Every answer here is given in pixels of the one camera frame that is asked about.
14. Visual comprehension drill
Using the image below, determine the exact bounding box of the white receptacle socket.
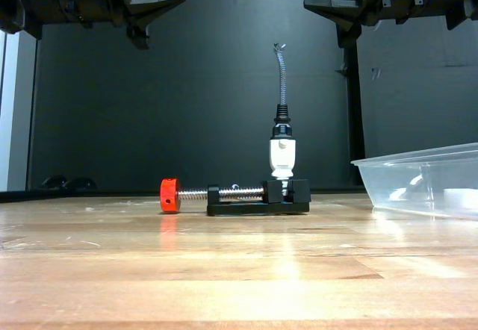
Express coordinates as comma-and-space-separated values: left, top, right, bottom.
268, 137, 297, 181

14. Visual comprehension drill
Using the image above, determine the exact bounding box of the clear plastic tub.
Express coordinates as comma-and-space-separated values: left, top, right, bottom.
350, 142, 478, 222

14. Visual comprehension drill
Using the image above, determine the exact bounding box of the black vise with red knob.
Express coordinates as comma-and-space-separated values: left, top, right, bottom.
159, 177, 311, 218

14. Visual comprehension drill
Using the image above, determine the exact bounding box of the black arched frame bracket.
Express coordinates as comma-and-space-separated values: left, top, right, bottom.
63, 176, 99, 190
42, 175, 69, 190

